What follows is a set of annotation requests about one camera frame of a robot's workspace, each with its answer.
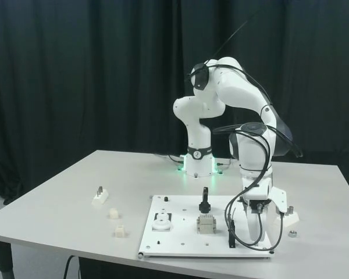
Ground white task board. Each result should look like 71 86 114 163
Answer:
137 194 277 258

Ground black base cables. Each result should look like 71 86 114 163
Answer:
167 153 239 170

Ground metal connector block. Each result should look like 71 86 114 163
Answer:
196 214 216 235

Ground dark grey table leg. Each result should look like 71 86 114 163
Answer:
0 239 12 279

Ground black plug with thin wire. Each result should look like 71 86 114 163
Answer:
227 209 237 249

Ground black curtain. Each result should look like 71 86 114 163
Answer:
0 0 349 204

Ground white square peg holder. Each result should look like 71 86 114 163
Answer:
272 208 300 233

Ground white round peg holder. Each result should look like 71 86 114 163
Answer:
92 187 110 208

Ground white medium gear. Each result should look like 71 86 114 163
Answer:
152 220 171 232

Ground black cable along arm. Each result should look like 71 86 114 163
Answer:
215 65 304 251

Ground thin black hanging cable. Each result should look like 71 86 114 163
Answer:
184 0 245 84

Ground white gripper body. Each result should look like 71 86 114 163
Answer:
244 208 274 244

